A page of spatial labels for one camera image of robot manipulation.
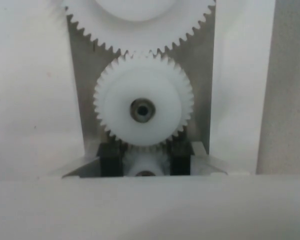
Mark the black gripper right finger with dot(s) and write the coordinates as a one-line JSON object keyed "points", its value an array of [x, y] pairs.
{"points": [[180, 162]]}

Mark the white medium gear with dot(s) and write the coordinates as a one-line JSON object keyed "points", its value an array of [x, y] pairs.
{"points": [[120, 100]]}

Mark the white large gear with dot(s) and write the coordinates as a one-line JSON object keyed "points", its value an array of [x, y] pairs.
{"points": [[140, 32]]}

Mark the white small gear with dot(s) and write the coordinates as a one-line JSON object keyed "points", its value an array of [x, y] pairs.
{"points": [[140, 163]]}

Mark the white task board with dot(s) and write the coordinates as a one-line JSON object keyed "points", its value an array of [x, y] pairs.
{"points": [[27, 75]]}

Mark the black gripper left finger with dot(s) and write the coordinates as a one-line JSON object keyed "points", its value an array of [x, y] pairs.
{"points": [[110, 162]]}

